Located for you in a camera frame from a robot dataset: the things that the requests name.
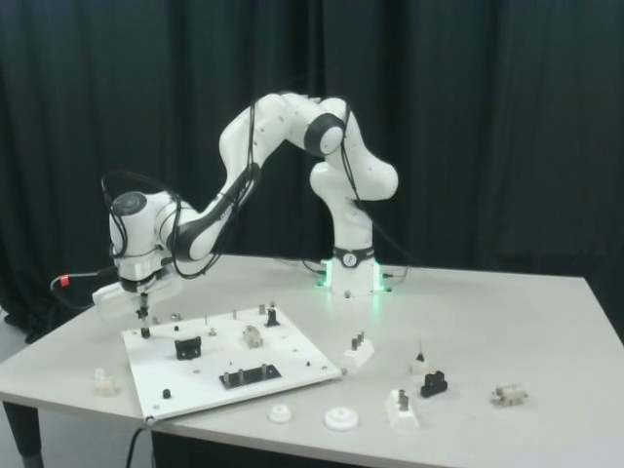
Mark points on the dark grey table leg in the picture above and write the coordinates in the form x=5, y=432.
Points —
x=22, y=439

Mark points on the small white cube holder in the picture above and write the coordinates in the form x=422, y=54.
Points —
x=108, y=387

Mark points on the black curtain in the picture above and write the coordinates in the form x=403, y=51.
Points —
x=439, y=97

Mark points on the black D-SUB plug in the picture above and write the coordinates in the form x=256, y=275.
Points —
x=434, y=383

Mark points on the metal round peg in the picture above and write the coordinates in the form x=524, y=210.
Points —
x=402, y=399

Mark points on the white large gear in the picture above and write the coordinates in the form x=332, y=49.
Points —
x=339, y=418

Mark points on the white medium gear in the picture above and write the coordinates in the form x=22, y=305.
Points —
x=279, y=413

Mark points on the white square peg holder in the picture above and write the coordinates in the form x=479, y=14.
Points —
x=358, y=358

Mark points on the white task board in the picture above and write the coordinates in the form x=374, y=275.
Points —
x=283, y=351

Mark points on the white round peg holder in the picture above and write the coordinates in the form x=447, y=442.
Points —
x=407, y=420

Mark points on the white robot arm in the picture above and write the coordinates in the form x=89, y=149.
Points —
x=351, y=175

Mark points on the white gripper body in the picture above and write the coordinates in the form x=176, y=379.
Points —
x=109, y=302

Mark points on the silver metal connector plug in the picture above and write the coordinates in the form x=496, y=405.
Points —
x=508, y=394

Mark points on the small white plug holder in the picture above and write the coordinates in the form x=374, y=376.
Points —
x=418, y=368

